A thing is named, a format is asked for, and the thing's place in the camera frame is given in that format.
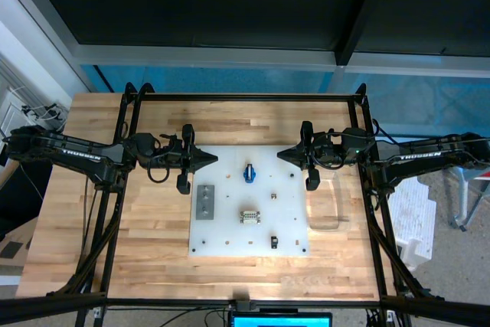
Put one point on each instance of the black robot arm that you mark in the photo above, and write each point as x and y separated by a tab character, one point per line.
419	155
76	152

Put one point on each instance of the beige HAN10E connector insert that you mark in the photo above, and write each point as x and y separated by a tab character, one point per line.
250	216

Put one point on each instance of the blue translucent partition panel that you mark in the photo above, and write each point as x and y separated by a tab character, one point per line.
229	78
421	105

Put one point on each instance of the white taskboard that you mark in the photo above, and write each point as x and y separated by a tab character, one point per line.
229	227

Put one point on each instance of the black rig frame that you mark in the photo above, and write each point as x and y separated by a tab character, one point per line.
57	302

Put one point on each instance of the black wall pillar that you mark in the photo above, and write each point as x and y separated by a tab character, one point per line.
356	17

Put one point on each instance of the silver aluminium partition frame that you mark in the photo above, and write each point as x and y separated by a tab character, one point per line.
191	55

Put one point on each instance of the silver frame bracket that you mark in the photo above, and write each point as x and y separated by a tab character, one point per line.
390	315
97	312

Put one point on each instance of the clear plastic tub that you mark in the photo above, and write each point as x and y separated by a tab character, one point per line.
325	228

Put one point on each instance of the silver metal stand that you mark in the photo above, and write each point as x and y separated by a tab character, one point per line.
462	204

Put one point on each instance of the blue laptop screen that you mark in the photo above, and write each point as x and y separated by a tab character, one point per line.
279	321

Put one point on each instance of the white foam block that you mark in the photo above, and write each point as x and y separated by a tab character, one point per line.
413	220

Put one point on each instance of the grey metal plate with posts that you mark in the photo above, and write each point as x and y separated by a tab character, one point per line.
204	213

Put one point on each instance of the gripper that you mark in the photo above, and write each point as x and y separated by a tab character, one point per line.
323	152
187	158

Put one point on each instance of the blue connector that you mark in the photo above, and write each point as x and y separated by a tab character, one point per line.
249	176

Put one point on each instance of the cardboard box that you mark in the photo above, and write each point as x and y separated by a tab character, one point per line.
19	235

